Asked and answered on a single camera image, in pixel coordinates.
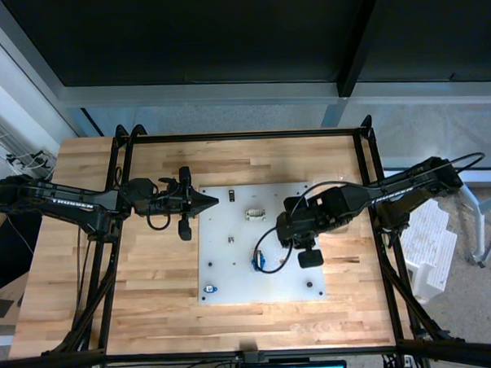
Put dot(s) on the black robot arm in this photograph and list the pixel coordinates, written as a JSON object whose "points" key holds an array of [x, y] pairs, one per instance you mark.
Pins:
{"points": [[392, 194], [71, 201]]}

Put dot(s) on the white connector housing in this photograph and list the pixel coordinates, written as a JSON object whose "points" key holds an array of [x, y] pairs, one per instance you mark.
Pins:
{"points": [[256, 215]]}

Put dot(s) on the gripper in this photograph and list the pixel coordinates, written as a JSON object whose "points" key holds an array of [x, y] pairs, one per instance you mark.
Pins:
{"points": [[310, 259], [185, 203]]}

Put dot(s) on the white foam packaging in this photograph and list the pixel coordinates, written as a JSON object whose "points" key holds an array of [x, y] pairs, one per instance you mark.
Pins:
{"points": [[427, 241]]}

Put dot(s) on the blue square holder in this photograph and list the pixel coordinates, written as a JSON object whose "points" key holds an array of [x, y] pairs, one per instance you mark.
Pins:
{"points": [[214, 290]]}

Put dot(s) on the small black connector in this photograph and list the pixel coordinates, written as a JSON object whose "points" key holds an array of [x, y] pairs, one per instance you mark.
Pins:
{"points": [[231, 195]]}

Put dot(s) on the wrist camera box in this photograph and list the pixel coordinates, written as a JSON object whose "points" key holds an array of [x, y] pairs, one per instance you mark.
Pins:
{"points": [[286, 231]]}

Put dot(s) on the black low camera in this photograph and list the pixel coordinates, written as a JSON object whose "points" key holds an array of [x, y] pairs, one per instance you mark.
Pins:
{"points": [[250, 357]]}

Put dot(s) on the cardboard box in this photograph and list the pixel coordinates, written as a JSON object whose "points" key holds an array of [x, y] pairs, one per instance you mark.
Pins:
{"points": [[11, 292]]}

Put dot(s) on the white task board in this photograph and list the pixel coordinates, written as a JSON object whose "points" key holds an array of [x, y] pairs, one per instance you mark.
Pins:
{"points": [[225, 282]]}

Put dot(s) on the blue round holder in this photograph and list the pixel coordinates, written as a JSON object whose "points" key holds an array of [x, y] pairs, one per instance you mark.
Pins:
{"points": [[263, 261]]}

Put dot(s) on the black metal frame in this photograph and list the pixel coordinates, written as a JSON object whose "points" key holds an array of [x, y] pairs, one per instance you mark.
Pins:
{"points": [[155, 357]]}

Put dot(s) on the black wall post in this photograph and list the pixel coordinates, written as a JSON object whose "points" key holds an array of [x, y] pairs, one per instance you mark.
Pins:
{"points": [[355, 44]]}

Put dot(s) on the grey metal stand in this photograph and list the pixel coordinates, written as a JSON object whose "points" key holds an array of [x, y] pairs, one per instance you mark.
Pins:
{"points": [[479, 243]]}

